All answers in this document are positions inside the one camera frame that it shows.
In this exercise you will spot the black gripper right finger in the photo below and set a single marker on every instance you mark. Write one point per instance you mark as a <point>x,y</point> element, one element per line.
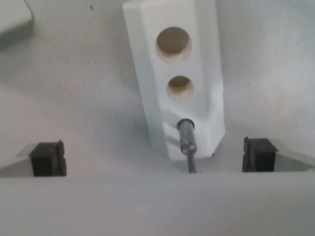
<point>259,158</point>

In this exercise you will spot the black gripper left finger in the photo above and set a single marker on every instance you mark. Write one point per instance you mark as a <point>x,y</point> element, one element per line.
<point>46,159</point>

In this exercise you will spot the thin metal round peg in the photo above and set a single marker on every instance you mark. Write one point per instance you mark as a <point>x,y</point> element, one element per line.
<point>186,137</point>

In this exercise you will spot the white peg holder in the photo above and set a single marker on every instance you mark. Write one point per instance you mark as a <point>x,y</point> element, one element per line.
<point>147,73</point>

